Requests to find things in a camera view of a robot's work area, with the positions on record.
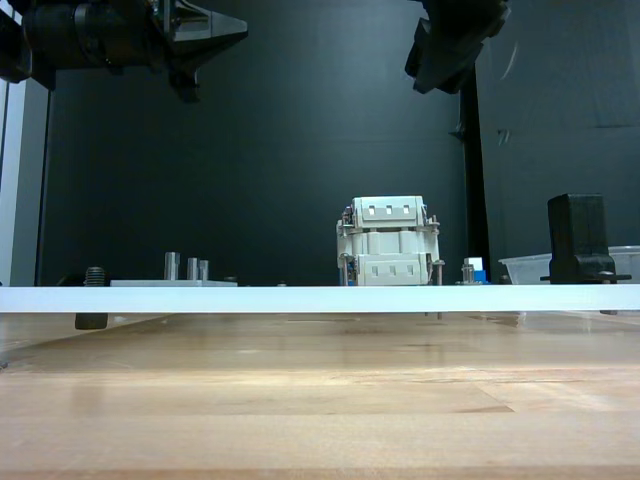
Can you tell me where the beige many-pin connector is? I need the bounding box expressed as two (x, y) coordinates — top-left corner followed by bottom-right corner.
(335, 203), (446, 288)

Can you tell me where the blue socket block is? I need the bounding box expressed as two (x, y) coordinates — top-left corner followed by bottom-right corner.
(460, 256), (488, 286)

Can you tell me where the clear plastic container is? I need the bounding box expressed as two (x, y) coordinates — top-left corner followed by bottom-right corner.
(497, 244), (640, 287)

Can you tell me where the black block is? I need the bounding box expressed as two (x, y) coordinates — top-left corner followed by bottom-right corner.
(539, 192), (633, 285)

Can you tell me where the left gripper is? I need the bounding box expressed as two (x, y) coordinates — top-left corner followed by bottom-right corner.
(147, 0), (250, 104)

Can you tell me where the white task board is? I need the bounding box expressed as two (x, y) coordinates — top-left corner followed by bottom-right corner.
(0, 285), (640, 316)

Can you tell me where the beige connector top half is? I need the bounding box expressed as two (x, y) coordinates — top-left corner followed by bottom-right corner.
(350, 195), (431, 233)

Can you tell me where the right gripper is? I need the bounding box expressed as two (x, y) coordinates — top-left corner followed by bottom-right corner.
(404, 0), (512, 96)

